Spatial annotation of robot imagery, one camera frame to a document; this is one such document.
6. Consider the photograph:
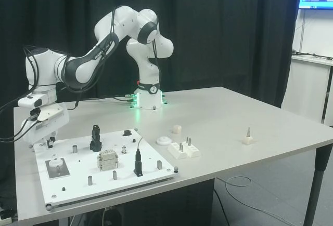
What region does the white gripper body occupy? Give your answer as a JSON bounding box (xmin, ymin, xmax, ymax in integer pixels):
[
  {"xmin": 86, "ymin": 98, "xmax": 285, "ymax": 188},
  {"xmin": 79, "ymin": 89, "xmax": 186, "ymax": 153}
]
[{"xmin": 21, "ymin": 103, "xmax": 70, "ymax": 144}]

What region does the white medium gear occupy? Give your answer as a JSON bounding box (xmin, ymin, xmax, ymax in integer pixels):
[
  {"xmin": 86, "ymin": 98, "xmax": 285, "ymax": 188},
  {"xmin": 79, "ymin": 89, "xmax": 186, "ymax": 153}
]
[{"xmin": 48, "ymin": 157, "xmax": 65, "ymax": 171}]

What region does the black D-SUB plug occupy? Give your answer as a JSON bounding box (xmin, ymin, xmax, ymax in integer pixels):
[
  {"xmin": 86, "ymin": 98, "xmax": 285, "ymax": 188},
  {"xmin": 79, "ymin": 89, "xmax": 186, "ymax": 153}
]
[{"xmin": 89, "ymin": 124, "xmax": 103, "ymax": 152}]

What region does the beige rectangular connector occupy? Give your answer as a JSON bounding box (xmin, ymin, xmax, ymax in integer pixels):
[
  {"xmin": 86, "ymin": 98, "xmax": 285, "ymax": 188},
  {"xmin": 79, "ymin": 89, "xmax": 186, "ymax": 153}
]
[{"xmin": 96, "ymin": 150, "xmax": 120, "ymax": 171}]

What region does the white task board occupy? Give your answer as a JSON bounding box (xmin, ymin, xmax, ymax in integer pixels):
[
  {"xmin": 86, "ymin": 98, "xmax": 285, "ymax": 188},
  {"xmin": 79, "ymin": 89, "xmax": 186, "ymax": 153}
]
[{"xmin": 27, "ymin": 128, "xmax": 181, "ymax": 211}]

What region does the white large gear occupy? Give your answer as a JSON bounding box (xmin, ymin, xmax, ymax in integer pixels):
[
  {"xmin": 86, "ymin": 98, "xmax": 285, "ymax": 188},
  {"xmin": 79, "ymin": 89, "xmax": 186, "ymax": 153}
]
[{"xmin": 156, "ymin": 135, "xmax": 172, "ymax": 147}]

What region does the white peg holder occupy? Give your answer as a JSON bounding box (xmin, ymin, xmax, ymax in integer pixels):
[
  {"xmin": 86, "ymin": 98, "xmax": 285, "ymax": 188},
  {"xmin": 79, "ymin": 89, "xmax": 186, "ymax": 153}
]
[
  {"xmin": 168, "ymin": 142, "xmax": 190, "ymax": 160},
  {"xmin": 182, "ymin": 140, "xmax": 201, "ymax": 158}
]

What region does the black curtain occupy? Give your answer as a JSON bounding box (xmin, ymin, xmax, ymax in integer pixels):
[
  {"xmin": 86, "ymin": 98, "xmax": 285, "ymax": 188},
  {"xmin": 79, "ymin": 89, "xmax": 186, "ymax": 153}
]
[{"xmin": 0, "ymin": 0, "xmax": 300, "ymax": 109}]

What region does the white cabinet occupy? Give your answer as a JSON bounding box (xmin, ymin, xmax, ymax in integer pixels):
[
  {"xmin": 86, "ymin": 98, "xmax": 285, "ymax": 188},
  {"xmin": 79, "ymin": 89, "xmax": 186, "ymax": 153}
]
[{"xmin": 282, "ymin": 53, "xmax": 333, "ymax": 127}]

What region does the grey table leg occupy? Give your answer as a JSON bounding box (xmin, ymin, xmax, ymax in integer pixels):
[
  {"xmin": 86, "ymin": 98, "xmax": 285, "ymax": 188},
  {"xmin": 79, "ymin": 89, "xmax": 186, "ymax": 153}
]
[{"xmin": 303, "ymin": 142, "xmax": 327, "ymax": 226}]

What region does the black base cable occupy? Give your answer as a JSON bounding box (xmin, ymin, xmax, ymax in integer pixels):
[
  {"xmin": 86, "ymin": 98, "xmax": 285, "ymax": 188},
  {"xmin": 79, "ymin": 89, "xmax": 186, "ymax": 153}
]
[{"xmin": 85, "ymin": 95, "xmax": 137, "ymax": 104}]

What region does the black USB plug grey cable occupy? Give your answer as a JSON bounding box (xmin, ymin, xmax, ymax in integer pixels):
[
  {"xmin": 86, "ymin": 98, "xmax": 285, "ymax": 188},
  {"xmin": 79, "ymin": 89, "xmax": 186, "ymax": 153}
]
[{"xmin": 133, "ymin": 137, "xmax": 145, "ymax": 177}]

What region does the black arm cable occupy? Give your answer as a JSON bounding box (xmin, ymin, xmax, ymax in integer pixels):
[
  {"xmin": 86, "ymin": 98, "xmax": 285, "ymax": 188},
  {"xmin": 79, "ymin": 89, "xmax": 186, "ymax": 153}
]
[{"xmin": 22, "ymin": 5, "xmax": 161, "ymax": 94}]

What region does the black floor cable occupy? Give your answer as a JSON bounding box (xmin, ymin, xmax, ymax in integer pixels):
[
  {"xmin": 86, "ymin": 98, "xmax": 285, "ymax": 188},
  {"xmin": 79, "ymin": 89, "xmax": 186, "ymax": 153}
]
[{"xmin": 213, "ymin": 188, "xmax": 235, "ymax": 226}]

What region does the grey floor cable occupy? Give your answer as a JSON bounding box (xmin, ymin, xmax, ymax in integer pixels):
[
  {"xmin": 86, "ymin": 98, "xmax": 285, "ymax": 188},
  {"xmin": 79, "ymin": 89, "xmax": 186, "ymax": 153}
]
[{"xmin": 225, "ymin": 175, "xmax": 305, "ymax": 226}]

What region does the black cable on cabinet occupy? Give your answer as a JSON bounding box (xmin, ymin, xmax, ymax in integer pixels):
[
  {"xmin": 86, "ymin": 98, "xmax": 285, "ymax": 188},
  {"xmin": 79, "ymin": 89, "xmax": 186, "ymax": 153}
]
[{"xmin": 291, "ymin": 51, "xmax": 333, "ymax": 61}]

